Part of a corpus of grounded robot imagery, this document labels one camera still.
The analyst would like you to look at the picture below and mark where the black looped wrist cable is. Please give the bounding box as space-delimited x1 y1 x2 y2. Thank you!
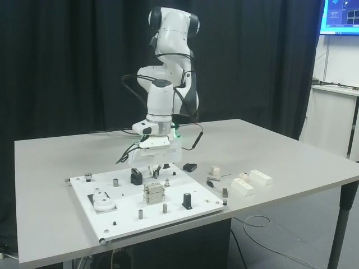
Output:
116 74 154 165

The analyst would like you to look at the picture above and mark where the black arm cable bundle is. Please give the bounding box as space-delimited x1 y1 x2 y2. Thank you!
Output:
154 53 200 120

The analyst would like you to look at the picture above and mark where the black curtain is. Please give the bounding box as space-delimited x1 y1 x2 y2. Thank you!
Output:
0 0 320 253

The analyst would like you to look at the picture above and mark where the metal rectangular connector block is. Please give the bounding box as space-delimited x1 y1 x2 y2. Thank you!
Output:
143 183 166 205

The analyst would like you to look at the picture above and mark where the white cabinet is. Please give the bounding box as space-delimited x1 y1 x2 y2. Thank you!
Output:
304 84 359 163

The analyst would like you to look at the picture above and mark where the black table leg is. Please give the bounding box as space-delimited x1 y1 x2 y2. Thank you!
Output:
326 183 355 269

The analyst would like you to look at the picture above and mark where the white task board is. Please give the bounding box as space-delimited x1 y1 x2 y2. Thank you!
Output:
65 161 229 244

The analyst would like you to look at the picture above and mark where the white large gear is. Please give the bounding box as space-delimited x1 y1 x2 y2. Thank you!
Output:
93 198 116 213

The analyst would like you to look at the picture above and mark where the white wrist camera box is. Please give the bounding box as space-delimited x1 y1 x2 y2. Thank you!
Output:
132 120 158 136

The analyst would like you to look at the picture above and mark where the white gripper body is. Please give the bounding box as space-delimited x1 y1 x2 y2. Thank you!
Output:
128 141 181 166

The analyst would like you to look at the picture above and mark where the flat white mounting plate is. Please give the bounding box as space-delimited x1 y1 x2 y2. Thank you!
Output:
139 135 171 149

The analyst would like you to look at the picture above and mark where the grey floor cable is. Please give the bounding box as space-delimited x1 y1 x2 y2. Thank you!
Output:
242 215 359 269

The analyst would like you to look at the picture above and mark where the long white peg holder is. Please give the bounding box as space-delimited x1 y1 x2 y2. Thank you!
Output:
248 169 274 186
230 178 256 196

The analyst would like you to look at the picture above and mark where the black plug with short cable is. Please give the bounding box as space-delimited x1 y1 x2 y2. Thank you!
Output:
206 180 221 193

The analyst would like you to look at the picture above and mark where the black D-SUB plug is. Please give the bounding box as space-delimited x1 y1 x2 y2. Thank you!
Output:
130 167 143 185

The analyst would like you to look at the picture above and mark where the blue screen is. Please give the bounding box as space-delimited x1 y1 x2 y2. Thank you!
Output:
319 0 359 36

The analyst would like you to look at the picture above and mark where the thin black cable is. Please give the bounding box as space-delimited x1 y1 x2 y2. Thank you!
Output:
312 79 359 92

